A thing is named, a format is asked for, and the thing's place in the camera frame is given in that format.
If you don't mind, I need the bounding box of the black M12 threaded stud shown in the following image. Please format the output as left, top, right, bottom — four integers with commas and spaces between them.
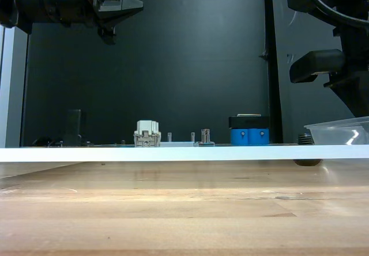
298, 133, 314, 145

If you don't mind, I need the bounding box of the blue and black connector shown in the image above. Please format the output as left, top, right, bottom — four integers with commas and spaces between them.
228, 114, 271, 146

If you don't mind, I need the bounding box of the black rubber board foot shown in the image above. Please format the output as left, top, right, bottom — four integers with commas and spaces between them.
292, 159, 322, 168

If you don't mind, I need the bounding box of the clear plastic tub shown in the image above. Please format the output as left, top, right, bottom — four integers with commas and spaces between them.
304, 116, 369, 146

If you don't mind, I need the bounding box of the white board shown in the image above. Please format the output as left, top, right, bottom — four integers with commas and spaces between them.
0, 143, 369, 164

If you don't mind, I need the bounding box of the grey connector housing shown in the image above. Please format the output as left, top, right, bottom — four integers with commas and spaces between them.
133, 119, 161, 148

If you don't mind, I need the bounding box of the black vertical post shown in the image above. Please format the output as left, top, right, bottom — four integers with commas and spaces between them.
260, 0, 285, 146

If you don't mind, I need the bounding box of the clear block with two pins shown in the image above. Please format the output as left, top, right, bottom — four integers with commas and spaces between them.
160, 131, 197, 148

